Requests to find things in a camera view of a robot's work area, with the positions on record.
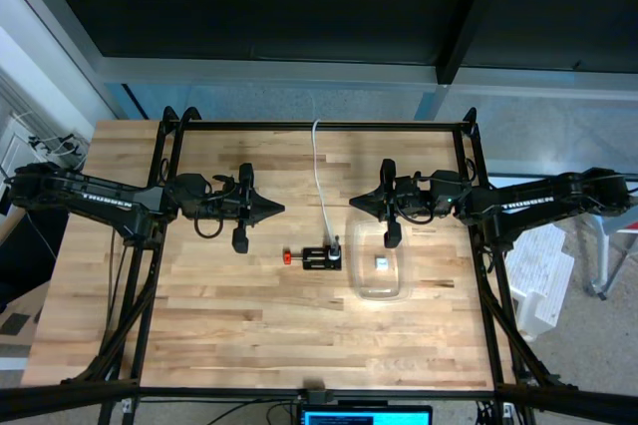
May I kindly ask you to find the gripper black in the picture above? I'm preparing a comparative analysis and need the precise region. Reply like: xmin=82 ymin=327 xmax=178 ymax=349
xmin=214 ymin=163 xmax=286 ymax=253
xmin=348 ymin=159 xmax=433 ymax=250

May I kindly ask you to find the clear plastic container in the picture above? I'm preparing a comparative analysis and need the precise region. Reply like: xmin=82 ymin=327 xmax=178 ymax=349
xmin=346 ymin=218 xmax=413 ymax=302

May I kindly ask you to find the small black vise red knob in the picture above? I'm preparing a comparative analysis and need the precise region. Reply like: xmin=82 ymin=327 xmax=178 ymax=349
xmin=282 ymin=243 xmax=345 ymax=272

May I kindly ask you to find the white foam packing block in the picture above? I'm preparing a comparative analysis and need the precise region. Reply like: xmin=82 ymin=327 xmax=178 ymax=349
xmin=501 ymin=221 xmax=583 ymax=344

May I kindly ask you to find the laptop screen blue edge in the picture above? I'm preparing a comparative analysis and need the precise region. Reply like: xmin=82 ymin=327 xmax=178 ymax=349
xmin=297 ymin=403 xmax=434 ymax=425

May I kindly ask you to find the grey metal stand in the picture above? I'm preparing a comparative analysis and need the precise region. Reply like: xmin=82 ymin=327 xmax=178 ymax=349
xmin=580 ymin=210 xmax=638 ymax=302

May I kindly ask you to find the white power cable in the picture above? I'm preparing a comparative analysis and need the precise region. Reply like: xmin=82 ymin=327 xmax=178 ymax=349
xmin=311 ymin=119 xmax=336 ymax=244

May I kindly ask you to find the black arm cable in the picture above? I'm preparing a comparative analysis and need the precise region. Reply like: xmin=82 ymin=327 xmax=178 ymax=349
xmin=192 ymin=195 xmax=224 ymax=239

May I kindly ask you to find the black aluminium frame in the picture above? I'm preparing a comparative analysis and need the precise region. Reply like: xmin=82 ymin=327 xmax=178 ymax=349
xmin=0 ymin=105 xmax=638 ymax=425

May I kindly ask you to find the small black camera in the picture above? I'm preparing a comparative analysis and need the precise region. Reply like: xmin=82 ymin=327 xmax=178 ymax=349
xmin=297 ymin=379 xmax=334 ymax=404

